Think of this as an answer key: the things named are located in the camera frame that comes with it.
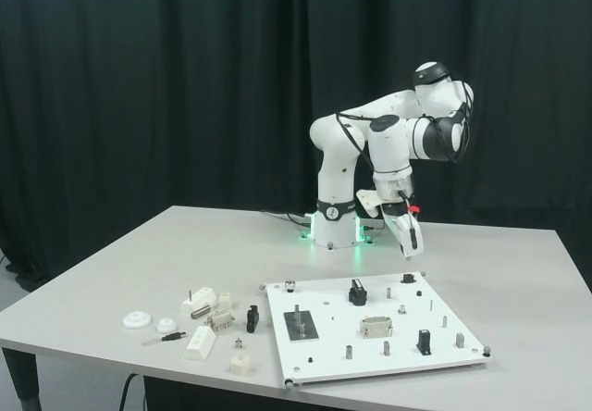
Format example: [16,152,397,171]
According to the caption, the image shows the white task board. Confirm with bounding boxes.
[259,269,494,390]

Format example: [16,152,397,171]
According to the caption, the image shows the thin black rod red tag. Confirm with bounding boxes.
[400,191,422,248]

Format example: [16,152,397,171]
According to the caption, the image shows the black USB plug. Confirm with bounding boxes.
[142,331,186,346]

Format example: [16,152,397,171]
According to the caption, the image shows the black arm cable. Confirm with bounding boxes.
[335,77,475,165]

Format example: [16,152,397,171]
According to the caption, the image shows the flat white mounting plate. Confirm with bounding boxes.
[354,188,386,220]

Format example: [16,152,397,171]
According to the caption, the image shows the dark table leg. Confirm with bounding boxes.
[2,348,36,411]

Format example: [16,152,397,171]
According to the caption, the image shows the white large gear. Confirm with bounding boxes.
[122,311,154,331]

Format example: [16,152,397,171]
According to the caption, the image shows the black cabinet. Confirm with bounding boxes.
[142,376,289,411]

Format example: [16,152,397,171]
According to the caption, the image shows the black curtain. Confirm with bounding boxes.
[0,0,592,282]

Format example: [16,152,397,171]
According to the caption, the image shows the beige waterproof plug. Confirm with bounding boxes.
[205,311,236,331]

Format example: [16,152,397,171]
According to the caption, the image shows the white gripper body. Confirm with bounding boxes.
[381,210,425,259]

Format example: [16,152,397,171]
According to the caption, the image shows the black floor cable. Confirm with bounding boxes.
[121,372,141,411]

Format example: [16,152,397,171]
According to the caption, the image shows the white holder with holes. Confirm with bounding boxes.
[184,326,217,361]
[179,285,218,313]

